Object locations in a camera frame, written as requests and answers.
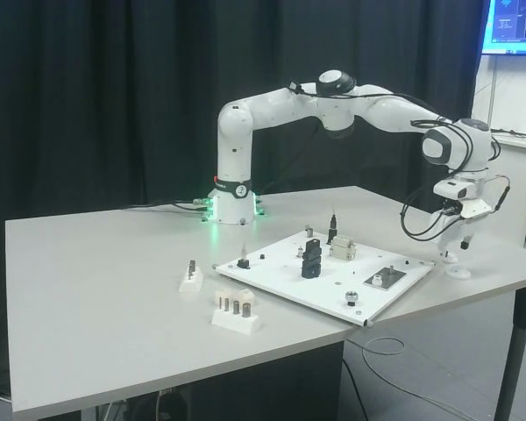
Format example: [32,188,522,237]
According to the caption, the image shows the white square peg holder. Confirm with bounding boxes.
[177,270,204,294]

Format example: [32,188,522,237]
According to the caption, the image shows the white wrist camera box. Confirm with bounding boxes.
[433,177,475,202]

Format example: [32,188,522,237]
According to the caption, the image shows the dark grey table leg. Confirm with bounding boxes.
[505,280,526,421]

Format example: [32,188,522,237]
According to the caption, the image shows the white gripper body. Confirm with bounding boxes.
[437,212,475,252]

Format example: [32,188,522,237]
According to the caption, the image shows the grey floor cable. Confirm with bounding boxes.
[360,336,427,421]

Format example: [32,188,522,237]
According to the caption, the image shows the black D-SUB plug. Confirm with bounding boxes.
[300,239,323,281]

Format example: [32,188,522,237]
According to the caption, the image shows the black curtain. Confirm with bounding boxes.
[0,0,492,398]

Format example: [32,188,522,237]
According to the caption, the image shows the thin black rod on wire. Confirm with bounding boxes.
[486,174,513,211]

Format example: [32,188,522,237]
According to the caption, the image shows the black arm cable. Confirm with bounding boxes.
[288,81,501,241]

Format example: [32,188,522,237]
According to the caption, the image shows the blue screen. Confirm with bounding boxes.
[480,0,526,56]

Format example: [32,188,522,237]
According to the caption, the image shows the white task board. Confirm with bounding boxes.
[212,226,437,328]

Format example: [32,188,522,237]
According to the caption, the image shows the white round peg holder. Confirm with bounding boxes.
[210,304,265,336]

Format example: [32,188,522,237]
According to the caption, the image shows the beige waterproof plug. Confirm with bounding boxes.
[330,235,357,263]

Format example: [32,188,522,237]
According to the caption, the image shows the black base cable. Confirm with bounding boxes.
[124,197,214,214]

